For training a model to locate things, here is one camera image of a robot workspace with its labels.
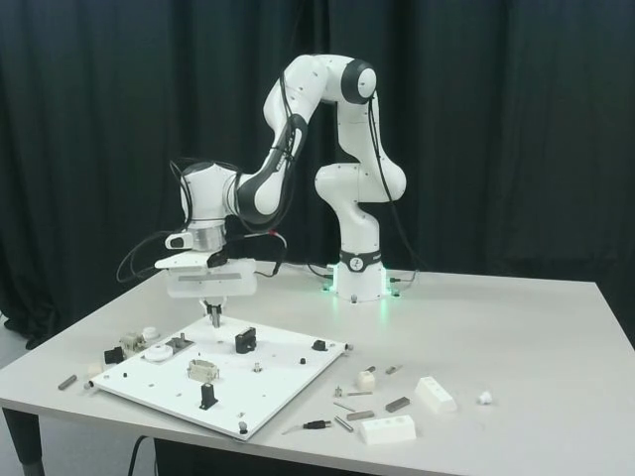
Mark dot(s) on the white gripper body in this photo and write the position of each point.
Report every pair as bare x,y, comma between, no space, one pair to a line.
213,285

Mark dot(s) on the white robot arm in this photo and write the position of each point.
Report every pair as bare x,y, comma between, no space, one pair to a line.
357,198

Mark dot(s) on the thin metal round peg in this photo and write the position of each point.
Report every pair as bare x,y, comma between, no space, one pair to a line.
343,406
359,393

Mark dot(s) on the small white holder with peg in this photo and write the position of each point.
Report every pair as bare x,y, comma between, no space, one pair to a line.
365,381

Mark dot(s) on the short metal square peg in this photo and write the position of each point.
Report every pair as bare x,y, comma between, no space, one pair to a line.
392,369

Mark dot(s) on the white small gear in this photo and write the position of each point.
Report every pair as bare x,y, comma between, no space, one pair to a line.
484,397
151,332

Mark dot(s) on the white large gear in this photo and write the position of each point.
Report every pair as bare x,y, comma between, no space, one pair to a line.
160,354

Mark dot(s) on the white task board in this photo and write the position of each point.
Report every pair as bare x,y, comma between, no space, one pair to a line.
223,387

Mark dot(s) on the metal D-SUB plug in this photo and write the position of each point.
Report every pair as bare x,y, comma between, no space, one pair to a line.
131,344

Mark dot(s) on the metal bolt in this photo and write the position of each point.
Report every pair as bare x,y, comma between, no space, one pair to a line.
339,392

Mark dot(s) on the black USB plug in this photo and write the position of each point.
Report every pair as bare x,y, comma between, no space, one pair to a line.
315,425

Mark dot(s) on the black curtain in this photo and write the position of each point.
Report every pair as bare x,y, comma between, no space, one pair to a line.
99,124

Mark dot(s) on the white holder with holes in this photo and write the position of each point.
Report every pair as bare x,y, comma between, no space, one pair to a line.
436,394
387,430

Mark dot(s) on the dark table leg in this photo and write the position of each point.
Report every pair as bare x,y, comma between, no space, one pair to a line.
17,441

